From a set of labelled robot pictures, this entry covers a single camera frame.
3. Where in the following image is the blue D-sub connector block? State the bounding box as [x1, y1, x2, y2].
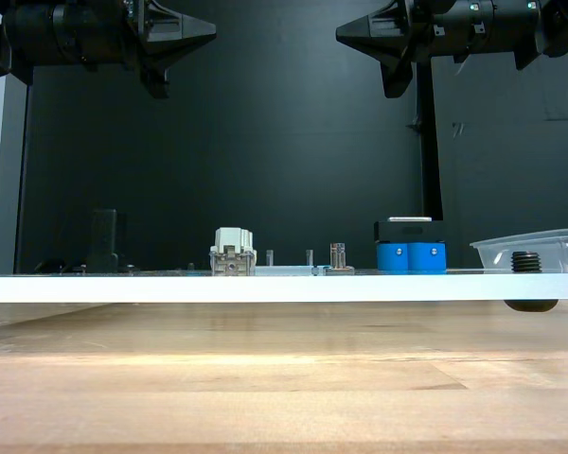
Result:
[373, 216, 449, 274]

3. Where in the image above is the beige connector housing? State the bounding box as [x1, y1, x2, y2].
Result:
[209, 226, 257, 277]

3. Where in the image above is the white taskboard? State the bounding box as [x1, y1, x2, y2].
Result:
[0, 270, 568, 304]

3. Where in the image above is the small black clamp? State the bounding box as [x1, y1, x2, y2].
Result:
[85, 208, 129, 273]

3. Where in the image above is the aluminium bar block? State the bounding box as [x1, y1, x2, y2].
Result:
[254, 249, 330, 278]

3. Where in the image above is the black hex screw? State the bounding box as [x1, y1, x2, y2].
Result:
[510, 250, 541, 274]

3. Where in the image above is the clear plastic tub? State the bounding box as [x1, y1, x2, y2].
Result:
[469, 228, 568, 274]

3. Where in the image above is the black round board foot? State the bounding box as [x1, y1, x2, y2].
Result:
[504, 300, 559, 312]

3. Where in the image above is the black aluminium frame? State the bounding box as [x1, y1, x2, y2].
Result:
[409, 59, 445, 221]

